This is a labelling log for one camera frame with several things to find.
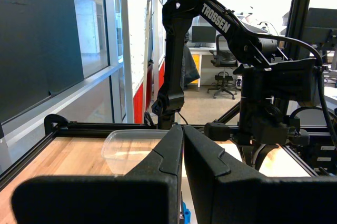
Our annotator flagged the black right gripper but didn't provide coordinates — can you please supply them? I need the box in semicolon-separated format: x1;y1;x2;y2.
204;59;316;170

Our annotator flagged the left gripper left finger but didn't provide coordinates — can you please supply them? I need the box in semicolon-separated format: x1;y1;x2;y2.
12;124;184;224

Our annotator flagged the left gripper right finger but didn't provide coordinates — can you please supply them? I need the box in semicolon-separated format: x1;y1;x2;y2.
183;125;337;224

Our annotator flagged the clear plastic container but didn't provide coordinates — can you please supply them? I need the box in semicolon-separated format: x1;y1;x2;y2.
101;129;171;176

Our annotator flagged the blue and black socket block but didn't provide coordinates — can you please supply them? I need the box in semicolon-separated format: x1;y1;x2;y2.
181;199;192;224

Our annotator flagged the white board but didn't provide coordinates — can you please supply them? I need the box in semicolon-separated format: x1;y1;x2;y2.
181;171;197;224

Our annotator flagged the black office chair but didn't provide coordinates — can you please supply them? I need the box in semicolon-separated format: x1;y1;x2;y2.
206;34;240;100

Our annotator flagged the yellow cabinet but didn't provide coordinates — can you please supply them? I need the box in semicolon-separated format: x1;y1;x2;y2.
191;54;201;83

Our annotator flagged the white desk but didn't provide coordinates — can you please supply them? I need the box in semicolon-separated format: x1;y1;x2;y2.
188;46;221;88

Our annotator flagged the black desk monitor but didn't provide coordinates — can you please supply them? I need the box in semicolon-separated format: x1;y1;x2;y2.
191;26;217;48

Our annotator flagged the black aluminium frame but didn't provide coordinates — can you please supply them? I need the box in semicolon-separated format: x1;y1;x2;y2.
0;0;337;190

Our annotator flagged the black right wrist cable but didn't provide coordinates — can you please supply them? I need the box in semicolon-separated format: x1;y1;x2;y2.
251;31;337;143

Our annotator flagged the grey window frame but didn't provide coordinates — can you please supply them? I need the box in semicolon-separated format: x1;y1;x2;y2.
0;0;127;172

